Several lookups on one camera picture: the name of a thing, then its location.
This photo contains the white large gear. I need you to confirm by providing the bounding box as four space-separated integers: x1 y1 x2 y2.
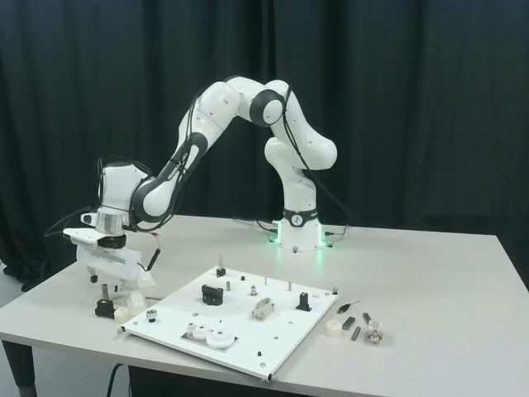
206 329 232 351

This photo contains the black power cable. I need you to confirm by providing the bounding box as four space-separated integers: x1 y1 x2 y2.
109 362 127 397

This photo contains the beige metal plug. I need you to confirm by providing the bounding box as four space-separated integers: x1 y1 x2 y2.
361 313 385 345

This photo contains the black rod with red tag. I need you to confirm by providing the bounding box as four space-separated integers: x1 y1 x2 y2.
140 231 163 272

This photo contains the black D-SUB plug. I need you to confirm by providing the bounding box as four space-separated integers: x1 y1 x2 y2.
94 298 115 319

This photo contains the black table leg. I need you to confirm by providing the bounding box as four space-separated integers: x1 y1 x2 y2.
4 341 35 397

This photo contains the black curtain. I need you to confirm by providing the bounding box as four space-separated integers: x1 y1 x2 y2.
0 0 529 293

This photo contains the white task board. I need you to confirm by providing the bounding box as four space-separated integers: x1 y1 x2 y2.
117 263 341 382

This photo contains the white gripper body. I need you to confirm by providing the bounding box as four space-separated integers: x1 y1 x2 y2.
75 243 141 289

